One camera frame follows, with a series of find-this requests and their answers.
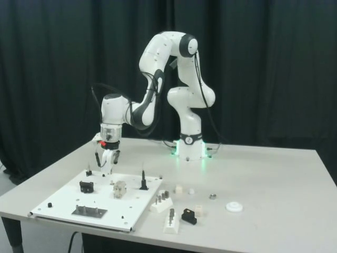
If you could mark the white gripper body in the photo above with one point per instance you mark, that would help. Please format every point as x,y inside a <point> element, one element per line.
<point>109,157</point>

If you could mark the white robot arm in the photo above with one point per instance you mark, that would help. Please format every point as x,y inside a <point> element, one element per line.
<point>155,52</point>

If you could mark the small black plug with pin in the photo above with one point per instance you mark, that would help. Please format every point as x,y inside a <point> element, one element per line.
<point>88,173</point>

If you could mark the white task board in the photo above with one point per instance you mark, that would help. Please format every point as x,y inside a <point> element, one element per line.
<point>65,200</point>

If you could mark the thick metal peg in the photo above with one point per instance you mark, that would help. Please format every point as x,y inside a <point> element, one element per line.
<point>172,213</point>
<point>163,195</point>
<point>167,194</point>

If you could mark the white peg holder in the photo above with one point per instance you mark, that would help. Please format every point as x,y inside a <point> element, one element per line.
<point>160,208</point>
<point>171,228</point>

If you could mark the cream plastic block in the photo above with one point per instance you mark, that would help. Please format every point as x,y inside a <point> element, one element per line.
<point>199,210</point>
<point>178,190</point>

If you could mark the black D-SUB plug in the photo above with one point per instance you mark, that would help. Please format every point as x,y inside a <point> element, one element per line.
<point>188,214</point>

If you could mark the metal bolt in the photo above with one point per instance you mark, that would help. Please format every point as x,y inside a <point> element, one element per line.
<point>212,196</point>

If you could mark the dark table leg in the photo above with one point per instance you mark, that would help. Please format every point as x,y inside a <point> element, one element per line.
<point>11,237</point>

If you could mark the white large gear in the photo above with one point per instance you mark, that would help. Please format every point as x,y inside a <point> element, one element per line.
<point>234,206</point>

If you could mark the black curtain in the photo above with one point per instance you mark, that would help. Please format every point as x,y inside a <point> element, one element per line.
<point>263,52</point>

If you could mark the flat white mount plate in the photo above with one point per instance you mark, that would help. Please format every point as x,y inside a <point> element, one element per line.
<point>97,139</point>

